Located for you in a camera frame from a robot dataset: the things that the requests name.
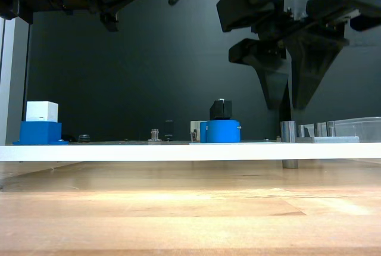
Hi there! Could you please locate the clear plastic tub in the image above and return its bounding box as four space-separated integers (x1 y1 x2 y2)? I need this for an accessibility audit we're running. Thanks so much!
335 115 381 143

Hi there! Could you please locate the white cube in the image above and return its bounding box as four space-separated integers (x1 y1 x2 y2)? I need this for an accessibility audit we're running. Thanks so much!
26 100 59 123

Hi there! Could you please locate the black plug with silver pin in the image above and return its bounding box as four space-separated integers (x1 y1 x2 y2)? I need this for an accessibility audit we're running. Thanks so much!
210 98 233 120

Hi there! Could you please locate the blue round holder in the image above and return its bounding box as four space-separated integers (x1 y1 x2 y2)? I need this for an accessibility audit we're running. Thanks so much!
199 120 242 143

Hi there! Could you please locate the white connector housing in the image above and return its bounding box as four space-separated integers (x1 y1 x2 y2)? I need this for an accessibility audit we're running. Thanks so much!
189 120 208 143

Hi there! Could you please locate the steel cylinder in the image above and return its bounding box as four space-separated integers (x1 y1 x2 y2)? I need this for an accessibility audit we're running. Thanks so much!
280 120 298 169

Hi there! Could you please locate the grey metal slotted block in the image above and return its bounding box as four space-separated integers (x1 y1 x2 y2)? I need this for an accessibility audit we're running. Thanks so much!
297 121 360 143

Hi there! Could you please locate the white mounting board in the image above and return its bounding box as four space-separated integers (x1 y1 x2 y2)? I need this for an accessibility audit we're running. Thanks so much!
0 141 381 162

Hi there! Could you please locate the blue square base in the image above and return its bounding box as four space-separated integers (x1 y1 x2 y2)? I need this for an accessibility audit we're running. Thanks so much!
12 121 70 145

